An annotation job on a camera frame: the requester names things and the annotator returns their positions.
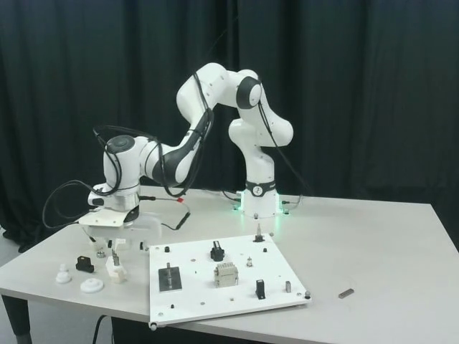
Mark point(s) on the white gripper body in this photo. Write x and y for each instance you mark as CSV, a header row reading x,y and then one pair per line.
x,y
150,225

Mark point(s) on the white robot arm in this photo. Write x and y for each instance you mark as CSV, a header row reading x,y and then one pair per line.
x,y
201,93

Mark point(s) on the white peg holder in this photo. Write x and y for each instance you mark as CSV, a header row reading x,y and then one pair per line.
x,y
120,244
116,274

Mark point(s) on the thick metal peg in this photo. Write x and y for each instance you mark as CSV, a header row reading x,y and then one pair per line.
x,y
117,258

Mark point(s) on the metal pointed peg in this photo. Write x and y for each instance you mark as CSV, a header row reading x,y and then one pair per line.
x,y
258,233

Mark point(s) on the short metal square peg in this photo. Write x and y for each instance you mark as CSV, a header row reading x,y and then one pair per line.
x,y
288,286

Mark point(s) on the metal bolt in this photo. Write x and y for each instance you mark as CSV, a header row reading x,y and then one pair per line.
x,y
100,254

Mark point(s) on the white plug holder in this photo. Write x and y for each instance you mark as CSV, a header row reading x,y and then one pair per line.
x,y
94,246

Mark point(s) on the black D-SUB plug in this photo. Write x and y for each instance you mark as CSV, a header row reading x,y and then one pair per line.
x,y
84,264

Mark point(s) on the white large gear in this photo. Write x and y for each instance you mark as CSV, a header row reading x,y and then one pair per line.
x,y
92,286

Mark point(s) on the white small gear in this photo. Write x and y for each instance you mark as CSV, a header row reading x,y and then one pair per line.
x,y
62,275

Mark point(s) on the black waterproof plug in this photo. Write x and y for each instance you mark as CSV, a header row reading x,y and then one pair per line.
x,y
216,251

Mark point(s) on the white task board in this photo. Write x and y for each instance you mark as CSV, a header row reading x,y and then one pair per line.
x,y
201,297

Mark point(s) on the beige multi-pin connector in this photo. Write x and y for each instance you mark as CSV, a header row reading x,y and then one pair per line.
x,y
224,277

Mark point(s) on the metal BNC plug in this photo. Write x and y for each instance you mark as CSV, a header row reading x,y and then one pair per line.
x,y
248,262

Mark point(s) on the dark table leg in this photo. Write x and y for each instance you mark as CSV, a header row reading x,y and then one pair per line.
x,y
16,319

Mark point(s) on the black USB plug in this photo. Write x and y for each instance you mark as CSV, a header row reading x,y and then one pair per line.
x,y
260,288

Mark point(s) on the black curtain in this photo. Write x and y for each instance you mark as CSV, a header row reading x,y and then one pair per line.
x,y
358,89

